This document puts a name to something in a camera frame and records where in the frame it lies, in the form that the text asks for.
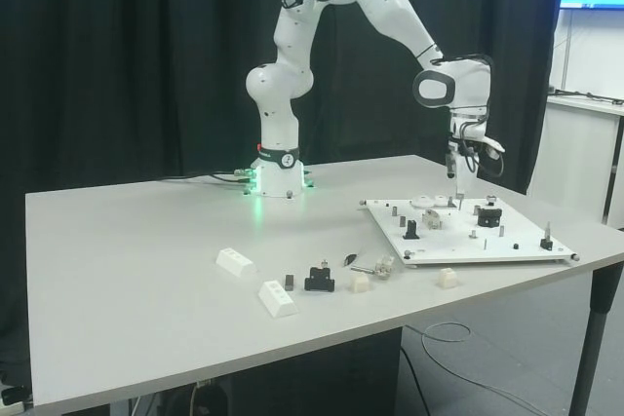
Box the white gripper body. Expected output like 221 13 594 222
448 124 507 155

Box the long white peg holder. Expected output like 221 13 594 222
256 280 300 320
215 247 260 276

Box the white task board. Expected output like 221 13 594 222
357 193 581 271

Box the white cabinet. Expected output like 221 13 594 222
527 92 624 231

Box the small white cube holder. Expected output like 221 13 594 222
436 267 462 289
349 273 374 296

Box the beige metal-flanged plug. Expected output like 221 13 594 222
371 256 397 282

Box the black D-SUB plug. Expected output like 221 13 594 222
303 259 339 292

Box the black table leg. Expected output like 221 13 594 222
570 265 618 416

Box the black curtain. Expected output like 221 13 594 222
0 0 569 416

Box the grey floor cable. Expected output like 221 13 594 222
403 321 586 416

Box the black base cable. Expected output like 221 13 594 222
163 170 255 185

